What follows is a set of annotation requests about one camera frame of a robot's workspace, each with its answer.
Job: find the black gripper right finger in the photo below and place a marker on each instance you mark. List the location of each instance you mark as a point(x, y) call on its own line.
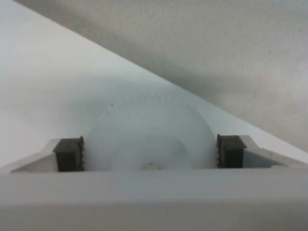
point(231, 154)

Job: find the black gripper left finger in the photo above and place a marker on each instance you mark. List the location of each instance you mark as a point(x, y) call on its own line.
point(69, 156)

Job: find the white large gear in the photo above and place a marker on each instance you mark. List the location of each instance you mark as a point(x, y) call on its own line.
point(149, 134)

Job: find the white task board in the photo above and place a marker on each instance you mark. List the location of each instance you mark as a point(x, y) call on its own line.
point(48, 72)

